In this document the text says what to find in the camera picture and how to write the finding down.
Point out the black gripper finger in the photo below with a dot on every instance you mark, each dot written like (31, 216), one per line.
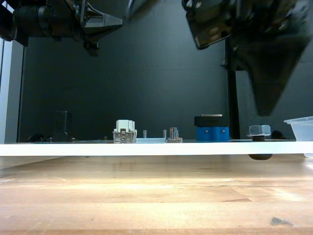
(97, 34)
(97, 17)
(271, 80)

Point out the silver M12 hex bolt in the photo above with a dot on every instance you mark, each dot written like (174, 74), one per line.
(259, 129)

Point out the black table clamp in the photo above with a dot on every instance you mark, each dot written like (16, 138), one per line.
(36, 137)
(277, 135)

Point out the white board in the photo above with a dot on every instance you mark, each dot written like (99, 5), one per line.
(122, 149)

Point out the black wall column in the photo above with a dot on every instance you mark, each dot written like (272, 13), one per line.
(233, 110)

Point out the grey connector housing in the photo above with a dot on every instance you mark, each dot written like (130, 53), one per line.
(123, 133)

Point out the blue connector mount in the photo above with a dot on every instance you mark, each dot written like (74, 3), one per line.
(212, 134)

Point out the black silver D-sub connector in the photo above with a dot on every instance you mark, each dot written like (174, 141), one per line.
(211, 121)

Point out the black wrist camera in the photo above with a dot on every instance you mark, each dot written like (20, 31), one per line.
(207, 29)

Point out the clear plastic tub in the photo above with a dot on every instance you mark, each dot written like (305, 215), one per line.
(302, 129)

